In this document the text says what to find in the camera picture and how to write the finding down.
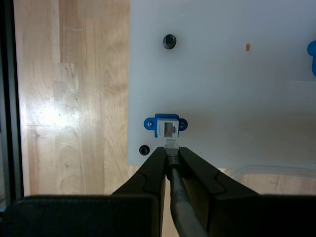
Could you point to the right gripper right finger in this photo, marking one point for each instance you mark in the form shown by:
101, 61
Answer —
205, 177

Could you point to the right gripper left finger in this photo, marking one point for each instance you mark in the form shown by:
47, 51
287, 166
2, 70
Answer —
150, 168

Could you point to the small black corner screw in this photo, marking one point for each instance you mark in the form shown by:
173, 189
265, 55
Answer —
144, 149

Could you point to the clear plastic tub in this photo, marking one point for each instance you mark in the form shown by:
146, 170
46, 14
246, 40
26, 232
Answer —
284, 170

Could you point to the white task board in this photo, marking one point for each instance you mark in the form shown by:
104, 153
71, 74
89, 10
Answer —
222, 98

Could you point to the black threaded screw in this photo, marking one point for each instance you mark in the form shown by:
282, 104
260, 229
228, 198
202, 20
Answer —
169, 42

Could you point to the blue RJ45 socket mount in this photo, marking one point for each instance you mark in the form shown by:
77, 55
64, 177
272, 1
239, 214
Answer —
160, 128

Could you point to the black table frame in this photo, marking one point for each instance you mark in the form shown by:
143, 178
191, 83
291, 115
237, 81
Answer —
10, 98

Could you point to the blue D-sub connector mount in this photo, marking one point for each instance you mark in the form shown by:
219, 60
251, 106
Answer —
313, 59

